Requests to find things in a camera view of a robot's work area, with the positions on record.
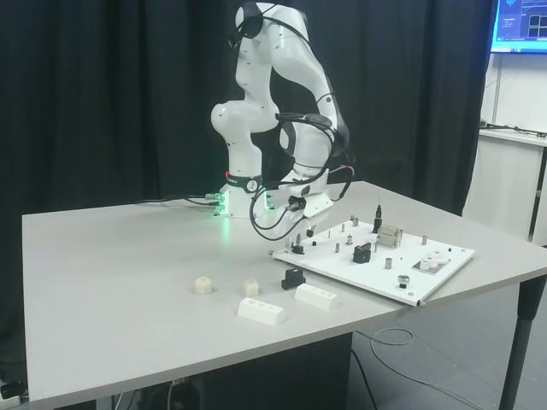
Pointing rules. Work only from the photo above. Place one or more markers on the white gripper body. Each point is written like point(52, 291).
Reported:
point(309, 218)

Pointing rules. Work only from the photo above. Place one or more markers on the black Ethernet plug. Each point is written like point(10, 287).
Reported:
point(296, 249)

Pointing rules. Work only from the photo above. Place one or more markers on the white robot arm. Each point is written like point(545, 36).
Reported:
point(290, 85)

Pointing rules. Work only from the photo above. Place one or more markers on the black D-SUB plug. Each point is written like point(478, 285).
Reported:
point(292, 278)

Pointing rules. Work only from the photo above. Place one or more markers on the long white peg holder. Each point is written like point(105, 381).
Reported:
point(260, 312)
point(316, 296)

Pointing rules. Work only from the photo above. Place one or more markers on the thin black rod red tag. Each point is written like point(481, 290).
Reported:
point(348, 168)

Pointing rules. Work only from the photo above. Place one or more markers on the small white cube holder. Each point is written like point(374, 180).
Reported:
point(252, 288)
point(203, 285)

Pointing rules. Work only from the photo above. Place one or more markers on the black waterproof plug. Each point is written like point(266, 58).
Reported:
point(378, 222)

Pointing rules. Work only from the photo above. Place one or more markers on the metal round peg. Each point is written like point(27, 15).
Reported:
point(425, 239)
point(389, 263)

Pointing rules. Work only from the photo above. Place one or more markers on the white task board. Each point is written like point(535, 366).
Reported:
point(384, 273)

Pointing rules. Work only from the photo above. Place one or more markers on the metal BNC plug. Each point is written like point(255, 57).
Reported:
point(404, 282)

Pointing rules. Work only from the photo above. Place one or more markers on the white large gear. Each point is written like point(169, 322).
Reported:
point(428, 265)

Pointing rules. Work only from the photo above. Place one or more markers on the white medium gear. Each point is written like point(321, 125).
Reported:
point(440, 256)

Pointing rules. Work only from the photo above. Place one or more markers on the black box under table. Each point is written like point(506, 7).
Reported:
point(256, 376)

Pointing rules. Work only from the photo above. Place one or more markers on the white cabinet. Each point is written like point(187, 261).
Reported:
point(504, 183)

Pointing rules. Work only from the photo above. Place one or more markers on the black curtains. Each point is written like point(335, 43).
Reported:
point(107, 107)

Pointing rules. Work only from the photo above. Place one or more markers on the grey table leg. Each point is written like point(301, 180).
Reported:
point(519, 341)

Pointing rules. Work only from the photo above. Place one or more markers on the blue screen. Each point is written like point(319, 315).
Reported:
point(519, 25)

